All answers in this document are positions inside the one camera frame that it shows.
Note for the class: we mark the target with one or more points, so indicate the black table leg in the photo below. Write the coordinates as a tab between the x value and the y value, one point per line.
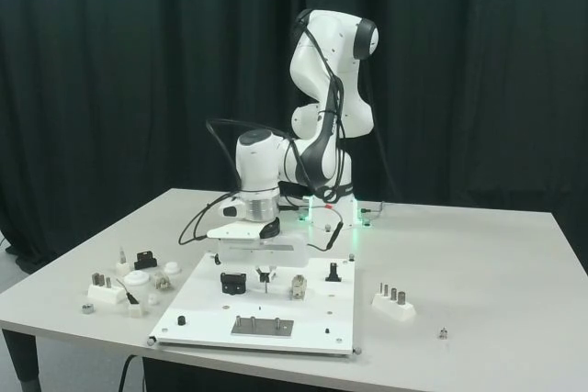
20	355

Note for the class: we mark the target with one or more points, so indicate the white task board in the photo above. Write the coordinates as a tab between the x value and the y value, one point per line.
197	305

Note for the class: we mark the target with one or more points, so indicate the metal USB plug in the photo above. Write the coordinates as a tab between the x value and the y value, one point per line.
121	255

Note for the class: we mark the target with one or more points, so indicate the medium metal round peg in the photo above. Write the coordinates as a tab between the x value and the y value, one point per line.
394	294

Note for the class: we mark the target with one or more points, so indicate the large metal square peg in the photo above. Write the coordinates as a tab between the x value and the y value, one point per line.
96	280

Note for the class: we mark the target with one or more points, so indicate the small metal bolt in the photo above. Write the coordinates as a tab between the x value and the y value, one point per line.
442	332

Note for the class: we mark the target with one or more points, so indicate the black Ethernet plug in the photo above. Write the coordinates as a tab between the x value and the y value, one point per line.
133	302

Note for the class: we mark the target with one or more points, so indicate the metal hex nut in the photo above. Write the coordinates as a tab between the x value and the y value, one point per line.
86	308

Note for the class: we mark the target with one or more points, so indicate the white round peg holder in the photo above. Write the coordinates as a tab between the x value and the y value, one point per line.
395	311

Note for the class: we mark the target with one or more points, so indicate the black curtain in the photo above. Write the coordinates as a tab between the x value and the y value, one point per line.
92	66

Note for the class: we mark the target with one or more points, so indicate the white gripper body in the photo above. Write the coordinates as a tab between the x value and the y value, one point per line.
257	256

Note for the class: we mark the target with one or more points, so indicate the white small gear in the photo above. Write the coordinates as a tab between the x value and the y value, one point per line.
153	299

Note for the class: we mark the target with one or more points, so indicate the large metal round peg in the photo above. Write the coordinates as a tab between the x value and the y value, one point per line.
402	297

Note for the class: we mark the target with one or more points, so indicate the white medium gear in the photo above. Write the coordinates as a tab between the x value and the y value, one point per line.
172	269

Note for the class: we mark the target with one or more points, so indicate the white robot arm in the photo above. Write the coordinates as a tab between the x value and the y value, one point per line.
353	107

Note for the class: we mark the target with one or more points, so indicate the white large gear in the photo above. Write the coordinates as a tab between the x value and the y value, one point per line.
137	279

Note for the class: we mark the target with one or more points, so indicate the beige metal connector block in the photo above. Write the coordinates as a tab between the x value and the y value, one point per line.
161	283

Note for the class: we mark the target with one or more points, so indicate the white Ethernet plug holder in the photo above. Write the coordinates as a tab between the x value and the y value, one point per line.
136	311

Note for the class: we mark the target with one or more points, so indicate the black D-SUB plug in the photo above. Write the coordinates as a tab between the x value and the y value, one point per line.
147	261

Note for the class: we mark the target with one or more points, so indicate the small white plug holder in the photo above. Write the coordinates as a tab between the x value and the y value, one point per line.
122	269

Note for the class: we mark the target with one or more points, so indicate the white square peg holder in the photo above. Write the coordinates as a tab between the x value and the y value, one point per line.
108	296

